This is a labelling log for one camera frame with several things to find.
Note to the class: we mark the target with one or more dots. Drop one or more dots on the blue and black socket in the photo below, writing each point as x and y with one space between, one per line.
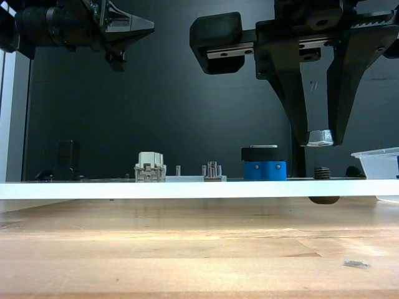
264 169

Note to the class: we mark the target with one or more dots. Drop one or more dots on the white board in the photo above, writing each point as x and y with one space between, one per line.
156 190

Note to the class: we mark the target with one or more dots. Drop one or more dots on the black rubber board foot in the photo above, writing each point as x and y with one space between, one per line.
323 200

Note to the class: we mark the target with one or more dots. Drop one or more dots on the small metal connector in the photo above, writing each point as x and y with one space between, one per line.
212 171

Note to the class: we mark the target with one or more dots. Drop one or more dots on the silver M12 hex nut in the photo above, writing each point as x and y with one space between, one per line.
319 138

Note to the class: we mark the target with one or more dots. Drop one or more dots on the beige connector housing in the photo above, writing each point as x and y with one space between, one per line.
149 168

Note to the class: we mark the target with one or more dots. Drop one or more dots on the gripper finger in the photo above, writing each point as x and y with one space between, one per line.
280 62
140 28
346 78

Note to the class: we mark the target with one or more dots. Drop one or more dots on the black M12 threaded stud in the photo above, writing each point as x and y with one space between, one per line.
321 173

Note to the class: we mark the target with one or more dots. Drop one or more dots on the small black connector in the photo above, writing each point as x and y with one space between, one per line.
68 155

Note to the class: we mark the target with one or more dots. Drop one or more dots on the clear plastic tub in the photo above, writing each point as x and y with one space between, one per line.
380 162

